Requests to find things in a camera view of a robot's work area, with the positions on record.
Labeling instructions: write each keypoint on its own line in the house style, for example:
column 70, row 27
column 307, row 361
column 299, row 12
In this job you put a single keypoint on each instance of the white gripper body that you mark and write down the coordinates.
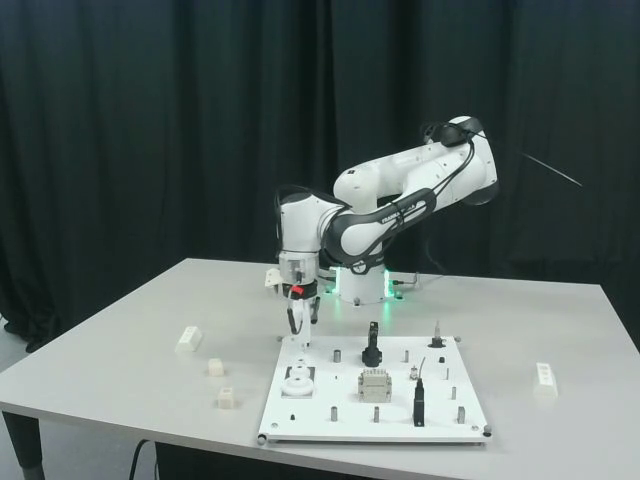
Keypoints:
column 302, row 317

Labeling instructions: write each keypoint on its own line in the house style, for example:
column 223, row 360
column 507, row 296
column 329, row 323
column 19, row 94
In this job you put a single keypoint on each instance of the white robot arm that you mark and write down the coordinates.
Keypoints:
column 425, row 170

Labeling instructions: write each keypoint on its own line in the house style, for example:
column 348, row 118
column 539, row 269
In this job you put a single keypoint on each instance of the black rod with red tag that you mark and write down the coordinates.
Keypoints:
column 297, row 290

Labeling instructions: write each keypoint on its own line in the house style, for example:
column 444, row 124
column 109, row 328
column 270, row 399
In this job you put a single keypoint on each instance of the white medium gear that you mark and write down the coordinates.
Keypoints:
column 300, row 373

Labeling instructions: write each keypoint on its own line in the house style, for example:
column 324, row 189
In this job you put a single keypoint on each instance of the white large gear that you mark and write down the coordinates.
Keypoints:
column 298, row 388

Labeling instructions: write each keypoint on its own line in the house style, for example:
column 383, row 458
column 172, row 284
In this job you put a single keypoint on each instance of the flat white mounting plate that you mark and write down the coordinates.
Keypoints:
column 272, row 277

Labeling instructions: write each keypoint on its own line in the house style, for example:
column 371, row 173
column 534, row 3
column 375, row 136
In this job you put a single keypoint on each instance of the black D-SUB plug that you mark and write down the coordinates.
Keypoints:
column 371, row 355

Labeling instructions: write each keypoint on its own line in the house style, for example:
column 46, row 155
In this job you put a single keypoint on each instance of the white task board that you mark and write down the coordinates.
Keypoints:
column 350, row 400

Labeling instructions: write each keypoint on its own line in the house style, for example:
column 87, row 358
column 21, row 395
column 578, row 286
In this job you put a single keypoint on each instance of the beige metal connector block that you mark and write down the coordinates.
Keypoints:
column 374, row 390

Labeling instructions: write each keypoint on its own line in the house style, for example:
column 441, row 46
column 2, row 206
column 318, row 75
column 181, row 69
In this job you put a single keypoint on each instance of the small white holder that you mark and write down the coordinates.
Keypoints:
column 226, row 398
column 215, row 367

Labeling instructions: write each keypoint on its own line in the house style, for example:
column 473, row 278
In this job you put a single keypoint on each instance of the metal BNC plug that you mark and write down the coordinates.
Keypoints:
column 414, row 374

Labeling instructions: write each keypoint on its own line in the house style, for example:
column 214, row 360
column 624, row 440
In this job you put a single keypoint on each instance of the long white three-hole holder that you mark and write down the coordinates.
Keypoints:
column 189, row 340

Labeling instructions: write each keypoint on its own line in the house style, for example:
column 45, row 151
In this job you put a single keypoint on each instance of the black USB plug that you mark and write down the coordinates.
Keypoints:
column 419, row 400

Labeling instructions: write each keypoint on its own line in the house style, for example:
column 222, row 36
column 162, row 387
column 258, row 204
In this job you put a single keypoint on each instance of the small grey plug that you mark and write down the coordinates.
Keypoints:
column 436, row 342

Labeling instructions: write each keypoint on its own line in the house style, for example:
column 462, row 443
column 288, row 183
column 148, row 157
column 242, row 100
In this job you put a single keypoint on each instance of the metal square peg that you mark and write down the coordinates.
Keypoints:
column 460, row 414

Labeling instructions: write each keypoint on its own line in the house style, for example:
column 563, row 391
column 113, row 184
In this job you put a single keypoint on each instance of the wide white holder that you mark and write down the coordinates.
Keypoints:
column 545, row 381

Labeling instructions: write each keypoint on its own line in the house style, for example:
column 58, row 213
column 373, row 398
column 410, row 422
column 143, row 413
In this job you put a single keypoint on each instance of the black curtain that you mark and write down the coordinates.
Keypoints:
column 150, row 125

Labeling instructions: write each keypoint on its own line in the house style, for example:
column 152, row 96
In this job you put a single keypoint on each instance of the black table leg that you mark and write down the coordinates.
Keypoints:
column 22, row 445

